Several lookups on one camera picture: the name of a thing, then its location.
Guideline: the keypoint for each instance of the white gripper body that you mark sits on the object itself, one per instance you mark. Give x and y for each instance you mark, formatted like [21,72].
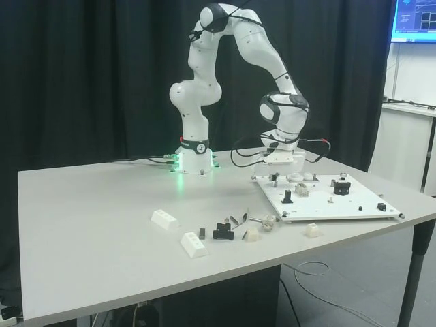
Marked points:
[286,166]

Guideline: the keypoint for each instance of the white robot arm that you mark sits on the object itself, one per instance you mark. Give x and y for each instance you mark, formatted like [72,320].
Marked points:
[201,102]

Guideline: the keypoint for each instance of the metal round peg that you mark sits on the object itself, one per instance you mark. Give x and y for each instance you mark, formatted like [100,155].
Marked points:
[274,183]

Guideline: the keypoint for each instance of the small metal peg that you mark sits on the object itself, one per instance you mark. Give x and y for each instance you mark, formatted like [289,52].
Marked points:
[225,221]
[233,219]

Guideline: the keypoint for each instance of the dark metal square peg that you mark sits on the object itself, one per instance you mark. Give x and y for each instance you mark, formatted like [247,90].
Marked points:
[202,233]

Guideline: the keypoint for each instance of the white peg holder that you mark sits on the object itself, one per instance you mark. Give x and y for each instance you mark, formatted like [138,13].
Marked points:
[194,246]
[164,219]

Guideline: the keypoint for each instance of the white large gear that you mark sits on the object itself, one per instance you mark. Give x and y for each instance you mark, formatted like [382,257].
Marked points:
[294,178]

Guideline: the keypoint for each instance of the white medium gear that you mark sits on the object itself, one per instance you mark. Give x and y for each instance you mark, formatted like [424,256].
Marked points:
[307,176]

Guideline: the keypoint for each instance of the beige waterproof plug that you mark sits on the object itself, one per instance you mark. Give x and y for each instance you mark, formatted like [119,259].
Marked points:
[301,190]
[269,223]

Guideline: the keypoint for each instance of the thin black rod red tag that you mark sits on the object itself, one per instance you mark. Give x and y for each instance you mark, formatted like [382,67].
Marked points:
[313,139]

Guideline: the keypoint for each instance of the white task board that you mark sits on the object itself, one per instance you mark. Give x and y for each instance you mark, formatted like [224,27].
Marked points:
[320,207]

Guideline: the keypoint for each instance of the black USB plug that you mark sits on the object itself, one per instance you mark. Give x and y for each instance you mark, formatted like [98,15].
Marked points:
[245,218]

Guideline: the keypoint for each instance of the small white cube holder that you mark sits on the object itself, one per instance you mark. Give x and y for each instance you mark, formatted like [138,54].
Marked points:
[313,230]
[253,235]

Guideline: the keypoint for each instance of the black D-SUB plug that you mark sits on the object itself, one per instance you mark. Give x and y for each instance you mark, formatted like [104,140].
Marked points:
[223,233]

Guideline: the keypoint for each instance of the white cabinet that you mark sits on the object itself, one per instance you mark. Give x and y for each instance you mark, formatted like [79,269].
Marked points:
[405,146]

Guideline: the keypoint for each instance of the black box under table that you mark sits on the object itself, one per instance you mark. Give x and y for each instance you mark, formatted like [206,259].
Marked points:
[221,299]

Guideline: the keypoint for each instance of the black table leg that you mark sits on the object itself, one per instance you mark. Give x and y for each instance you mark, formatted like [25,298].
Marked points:
[410,272]

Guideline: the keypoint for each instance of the blue screen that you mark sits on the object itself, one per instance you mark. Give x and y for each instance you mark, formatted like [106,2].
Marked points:
[413,20]

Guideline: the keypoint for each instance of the black curtain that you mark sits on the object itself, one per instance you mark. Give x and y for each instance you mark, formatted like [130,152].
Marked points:
[85,75]

